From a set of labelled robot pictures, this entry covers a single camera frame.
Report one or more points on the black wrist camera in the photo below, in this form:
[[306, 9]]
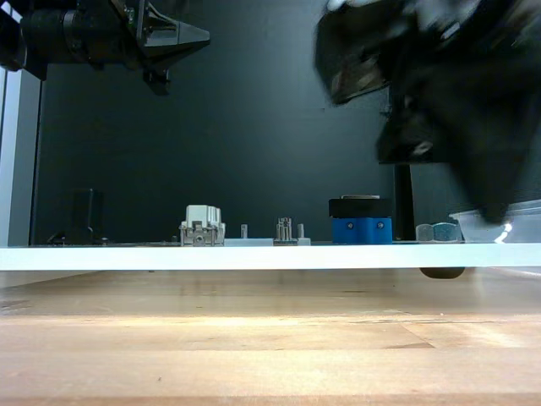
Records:
[[355, 59]]

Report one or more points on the black vertical wall pillar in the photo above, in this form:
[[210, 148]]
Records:
[[403, 203]]

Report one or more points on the silver M12 hex nut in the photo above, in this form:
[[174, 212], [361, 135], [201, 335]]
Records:
[[444, 232]]

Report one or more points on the black M12 threaded bolt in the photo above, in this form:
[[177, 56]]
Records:
[[441, 273]]

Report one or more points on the grey rectangular connector housing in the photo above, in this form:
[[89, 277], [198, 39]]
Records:
[[198, 224]]

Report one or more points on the clear plastic tub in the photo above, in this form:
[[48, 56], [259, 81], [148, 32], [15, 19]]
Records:
[[524, 215]]

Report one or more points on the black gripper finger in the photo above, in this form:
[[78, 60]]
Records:
[[190, 34], [490, 148], [169, 55]]

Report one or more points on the blue and black D-sub connector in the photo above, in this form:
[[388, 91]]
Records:
[[361, 232]]

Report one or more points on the small grey standoff post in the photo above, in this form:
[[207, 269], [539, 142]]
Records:
[[244, 232], [301, 232]]

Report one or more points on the white mounting board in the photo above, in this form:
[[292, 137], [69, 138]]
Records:
[[270, 258]]

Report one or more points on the grey aluminium window frame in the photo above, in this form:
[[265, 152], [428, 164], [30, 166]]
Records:
[[19, 169]]

